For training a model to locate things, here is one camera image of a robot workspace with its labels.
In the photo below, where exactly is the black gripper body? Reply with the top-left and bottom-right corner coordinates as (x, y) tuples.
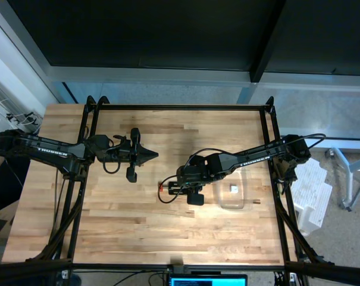
(176, 154), (212, 206)
(104, 128), (142, 183)

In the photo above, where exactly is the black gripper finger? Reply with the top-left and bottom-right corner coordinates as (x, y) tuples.
(138, 142), (159, 156)
(138, 154), (159, 167)

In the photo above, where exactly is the black vise orange knob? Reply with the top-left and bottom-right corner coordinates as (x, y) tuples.
(157, 179), (195, 197)

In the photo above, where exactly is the clear plastic tub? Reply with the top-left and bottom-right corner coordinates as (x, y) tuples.
(215, 166), (252, 213)

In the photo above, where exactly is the laptop screen blue edge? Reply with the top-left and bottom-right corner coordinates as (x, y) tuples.
(167, 273), (248, 286)

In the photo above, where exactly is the dark storage case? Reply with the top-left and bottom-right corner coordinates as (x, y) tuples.
(0, 156), (32, 220)

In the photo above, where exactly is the white styrofoam block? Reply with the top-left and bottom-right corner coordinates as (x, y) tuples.
(289, 165), (335, 238)

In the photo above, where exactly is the grey metal stand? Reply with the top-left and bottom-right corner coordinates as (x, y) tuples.
(325, 145), (360, 212)

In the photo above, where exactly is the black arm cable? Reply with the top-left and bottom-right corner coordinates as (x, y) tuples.
(157, 148), (218, 205)
(102, 134), (127, 175)

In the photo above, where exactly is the black metal table frame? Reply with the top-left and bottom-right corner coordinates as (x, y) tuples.
(0, 95), (360, 286)

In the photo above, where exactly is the black camera mount box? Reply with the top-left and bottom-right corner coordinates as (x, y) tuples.
(167, 261), (190, 273)

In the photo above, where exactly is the white black cable bundle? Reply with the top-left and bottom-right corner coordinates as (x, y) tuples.
(5, 111), (39, 126)

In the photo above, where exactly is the black right shoulder cable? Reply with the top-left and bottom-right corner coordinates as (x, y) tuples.
(286, 133), (327, 150)

